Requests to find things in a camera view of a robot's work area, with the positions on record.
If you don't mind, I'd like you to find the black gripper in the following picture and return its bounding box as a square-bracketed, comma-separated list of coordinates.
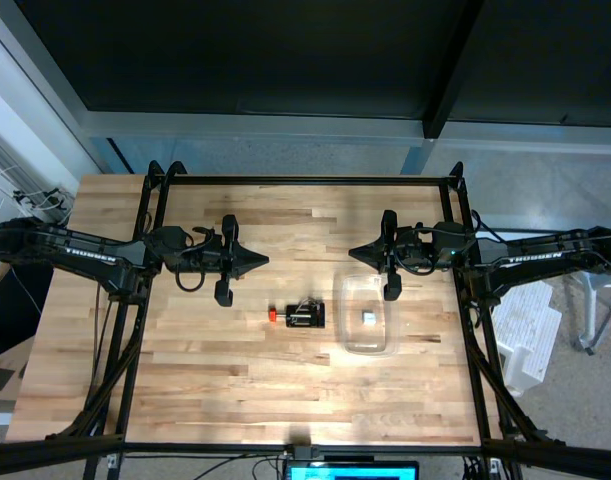
[348, 209, 437, 303]
[174, 213, 270, 308]

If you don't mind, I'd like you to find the clear plastic tub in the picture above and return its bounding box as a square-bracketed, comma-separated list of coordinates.
[333, 272, 402, 358]

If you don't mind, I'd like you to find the black clamp with red knob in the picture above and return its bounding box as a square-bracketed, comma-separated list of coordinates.
[268, 298, 328, 330]

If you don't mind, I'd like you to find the white plastic step stool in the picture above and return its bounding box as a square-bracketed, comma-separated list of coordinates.
[492, 280, 564, 399]

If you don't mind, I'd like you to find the blue laptop screen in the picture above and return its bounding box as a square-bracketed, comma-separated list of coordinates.
[283, 459, 420, 480]

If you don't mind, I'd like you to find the grey metal stand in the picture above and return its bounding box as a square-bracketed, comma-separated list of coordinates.
[572, 269, 611, 357]

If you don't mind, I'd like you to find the white power strip with plugs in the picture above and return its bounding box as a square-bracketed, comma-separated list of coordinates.
[9, 185, 70, 221]

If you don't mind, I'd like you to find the brown cardboard box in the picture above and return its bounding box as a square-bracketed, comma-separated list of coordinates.
[0, 335, 36, 401]

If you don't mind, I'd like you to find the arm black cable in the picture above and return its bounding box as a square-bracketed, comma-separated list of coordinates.
[394, 256, 437, 276]
[173, 267, 207, 293]

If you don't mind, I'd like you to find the black aluminium frame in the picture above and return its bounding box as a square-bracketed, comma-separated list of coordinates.
[0, 159, 611, 480]

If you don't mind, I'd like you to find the small black camera box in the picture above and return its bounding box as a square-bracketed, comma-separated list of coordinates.
[289, 438, 317, 460]

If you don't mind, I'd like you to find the black wall post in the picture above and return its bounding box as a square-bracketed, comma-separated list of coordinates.
[422, 0, 486, 140]

